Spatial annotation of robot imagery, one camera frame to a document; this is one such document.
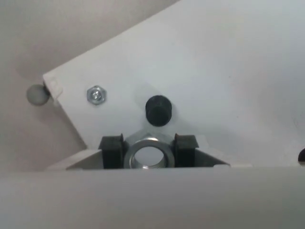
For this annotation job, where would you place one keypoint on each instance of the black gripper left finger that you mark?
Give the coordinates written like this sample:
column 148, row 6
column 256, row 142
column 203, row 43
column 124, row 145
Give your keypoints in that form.
column 112, row 152

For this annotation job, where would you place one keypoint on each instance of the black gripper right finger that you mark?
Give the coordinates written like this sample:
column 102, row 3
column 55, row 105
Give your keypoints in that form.
column 184, row 152

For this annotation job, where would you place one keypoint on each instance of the metal hex bolt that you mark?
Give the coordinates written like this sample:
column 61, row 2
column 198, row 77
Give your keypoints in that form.
column 138, row 139

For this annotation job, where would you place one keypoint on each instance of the white task board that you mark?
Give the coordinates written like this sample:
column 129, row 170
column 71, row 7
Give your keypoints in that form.
column 190, row 71

